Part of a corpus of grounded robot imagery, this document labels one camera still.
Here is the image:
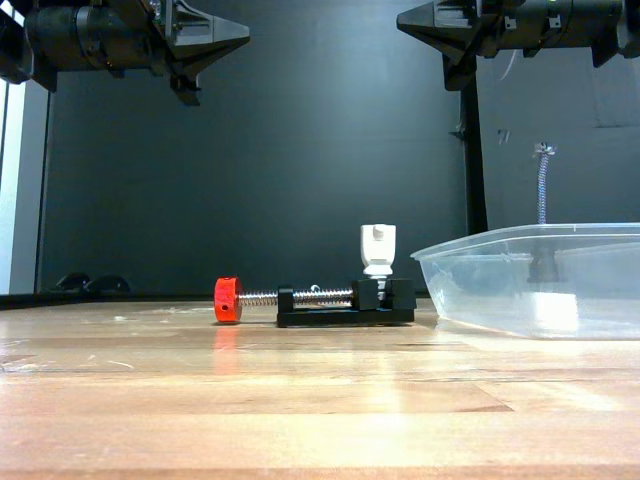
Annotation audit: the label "white receptacle socket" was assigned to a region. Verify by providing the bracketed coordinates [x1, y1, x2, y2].
[359, 223, 399, 301]

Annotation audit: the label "clear plastic tub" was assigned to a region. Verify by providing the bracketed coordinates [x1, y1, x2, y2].
[409, 222, 640, 342]

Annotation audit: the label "black vise with orange knob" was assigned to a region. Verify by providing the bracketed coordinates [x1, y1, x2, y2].
[213, 276, 417, 330]

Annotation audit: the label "black plug with braided cable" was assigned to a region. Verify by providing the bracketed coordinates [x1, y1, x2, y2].
[527, 142, 561, 285]

